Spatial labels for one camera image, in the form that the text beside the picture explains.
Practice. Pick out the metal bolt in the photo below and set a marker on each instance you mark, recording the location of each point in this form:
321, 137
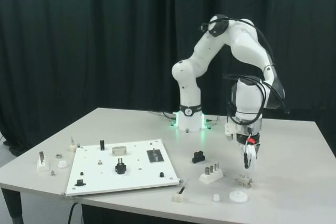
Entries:
58, 155

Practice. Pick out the black table leg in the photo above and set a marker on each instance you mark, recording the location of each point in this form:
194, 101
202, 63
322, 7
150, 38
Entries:
10, 208

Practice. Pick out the small metal round peg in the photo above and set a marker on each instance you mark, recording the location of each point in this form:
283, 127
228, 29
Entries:
216, 167

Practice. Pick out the white square peg holder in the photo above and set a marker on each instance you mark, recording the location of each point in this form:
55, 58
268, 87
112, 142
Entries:
43, 166

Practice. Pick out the metal waterproof plug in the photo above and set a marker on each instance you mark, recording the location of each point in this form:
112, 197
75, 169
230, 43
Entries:
244, 181

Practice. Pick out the thin black plug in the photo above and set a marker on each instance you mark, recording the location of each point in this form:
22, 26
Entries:
182, 190

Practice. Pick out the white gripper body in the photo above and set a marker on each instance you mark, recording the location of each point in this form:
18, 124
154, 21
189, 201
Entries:
250, 155

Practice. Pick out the small white plug holder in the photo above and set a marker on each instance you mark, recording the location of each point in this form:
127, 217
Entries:
178, 198

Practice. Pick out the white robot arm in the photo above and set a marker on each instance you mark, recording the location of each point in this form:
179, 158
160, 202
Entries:
246, 43

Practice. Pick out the white large gear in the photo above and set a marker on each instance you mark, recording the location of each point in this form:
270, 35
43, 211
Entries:
237, 197

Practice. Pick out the metal square peg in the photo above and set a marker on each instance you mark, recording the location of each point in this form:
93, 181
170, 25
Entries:
42, 156

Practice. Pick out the small white peg holder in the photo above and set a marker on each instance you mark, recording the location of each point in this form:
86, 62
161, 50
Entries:
73, 147

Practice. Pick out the thin metal peg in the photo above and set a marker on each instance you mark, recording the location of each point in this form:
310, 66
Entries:
72, 140

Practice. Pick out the large metal round peg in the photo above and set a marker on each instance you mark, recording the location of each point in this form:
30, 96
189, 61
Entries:
207, 171

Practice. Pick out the white small gear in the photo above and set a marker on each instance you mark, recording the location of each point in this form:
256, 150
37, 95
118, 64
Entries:
215, 197

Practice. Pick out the black D-SUB plug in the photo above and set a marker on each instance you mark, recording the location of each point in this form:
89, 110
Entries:
198, 157

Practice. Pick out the white medium gear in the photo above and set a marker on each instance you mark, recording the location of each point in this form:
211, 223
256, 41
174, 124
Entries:
62, 164

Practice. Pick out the black curtains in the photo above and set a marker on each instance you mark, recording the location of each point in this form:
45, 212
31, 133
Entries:
78, 51

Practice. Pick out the small metal BNC plug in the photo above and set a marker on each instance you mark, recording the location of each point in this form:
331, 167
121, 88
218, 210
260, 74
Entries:
53, 173

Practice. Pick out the white task board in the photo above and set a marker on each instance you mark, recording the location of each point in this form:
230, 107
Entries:
118, 179

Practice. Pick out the medium metal round peg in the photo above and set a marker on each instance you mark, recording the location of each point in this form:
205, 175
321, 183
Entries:
211, 169

